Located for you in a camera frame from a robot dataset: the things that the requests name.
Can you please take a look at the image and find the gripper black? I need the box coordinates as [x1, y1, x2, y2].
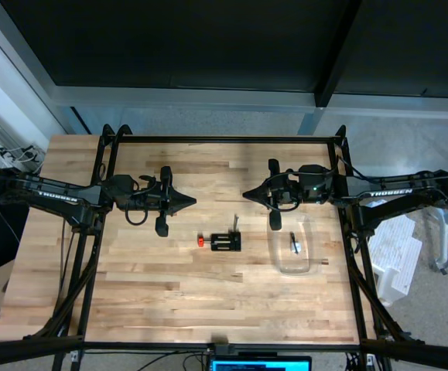
[242, 158, 303, 232]
[136, 165, 198, 238]

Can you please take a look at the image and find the black vise with orange knob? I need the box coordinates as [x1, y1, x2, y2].
[197, 230, 243, 254]

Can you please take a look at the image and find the clear plastic tub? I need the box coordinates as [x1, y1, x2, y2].
[272, 216, 322, 277]

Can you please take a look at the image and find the white step stool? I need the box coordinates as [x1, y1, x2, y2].
[365, 214, 425, 308]

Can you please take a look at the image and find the laptop with blue screen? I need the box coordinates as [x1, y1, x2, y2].
[207, 355, 313, 371]

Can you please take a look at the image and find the gripper black cable loop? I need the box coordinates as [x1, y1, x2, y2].
[266, 169, 304, 213]
[125, 200, 149, 226]

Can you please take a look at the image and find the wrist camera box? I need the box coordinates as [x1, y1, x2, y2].
[298, 164, 325, 187]
[111, 174, 136, 194]

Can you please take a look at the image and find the black aluminium frame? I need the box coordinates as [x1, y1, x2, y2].
[0, 123, 448, 371]

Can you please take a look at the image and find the black table-edge camera box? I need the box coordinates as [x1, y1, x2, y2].
[210, 342, 235, 356]

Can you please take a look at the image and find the tangled cable bundle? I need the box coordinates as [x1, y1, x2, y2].
[0, 143, 42, 164]

